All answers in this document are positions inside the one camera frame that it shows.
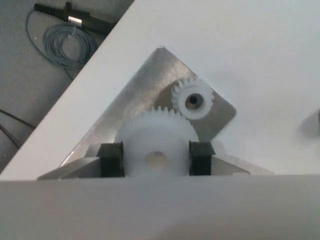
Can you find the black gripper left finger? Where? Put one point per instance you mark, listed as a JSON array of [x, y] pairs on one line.
[[111, 160]]

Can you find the white task board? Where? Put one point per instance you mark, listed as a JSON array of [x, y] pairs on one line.
[[225, 37]]

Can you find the white small gear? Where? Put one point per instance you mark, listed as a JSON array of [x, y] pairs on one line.
[[192, 93]]

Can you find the black ribbed connector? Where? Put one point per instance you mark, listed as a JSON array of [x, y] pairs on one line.
[[62, 12]]

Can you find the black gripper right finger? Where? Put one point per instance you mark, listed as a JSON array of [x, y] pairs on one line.
[[200, 160]]

